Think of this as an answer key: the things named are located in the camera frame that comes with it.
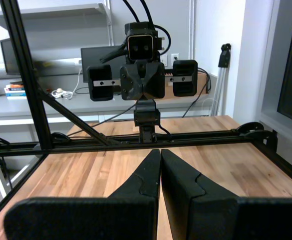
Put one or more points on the grey desk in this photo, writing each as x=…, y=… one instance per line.
x=36, y=105

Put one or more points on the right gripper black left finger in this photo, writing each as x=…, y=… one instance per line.
x=140, y=185

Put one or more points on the black metal frame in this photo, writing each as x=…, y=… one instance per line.
x=23, y=75

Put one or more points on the stack of books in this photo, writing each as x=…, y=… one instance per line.
x=16, y=93

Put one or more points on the dark computer monitor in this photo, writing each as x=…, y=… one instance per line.
x=98, y=56
x=8, y=57

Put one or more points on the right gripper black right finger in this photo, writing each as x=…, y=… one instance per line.
x=178, y=185

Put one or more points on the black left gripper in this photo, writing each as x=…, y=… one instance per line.
x=100, y=92

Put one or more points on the white wall outlet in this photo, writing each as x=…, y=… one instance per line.
x=175, y=57
x=163, y=60

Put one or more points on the white wall shelf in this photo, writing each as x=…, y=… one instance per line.
x=61, y=12

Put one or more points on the cardboard box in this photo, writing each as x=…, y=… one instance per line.
x=203, y=85

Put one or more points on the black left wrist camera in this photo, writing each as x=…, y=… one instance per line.
x=139, y=48

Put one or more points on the tripod with silver legs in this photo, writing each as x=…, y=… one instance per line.
x=224, y=57

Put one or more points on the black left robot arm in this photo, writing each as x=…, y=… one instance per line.
x=147, y=117

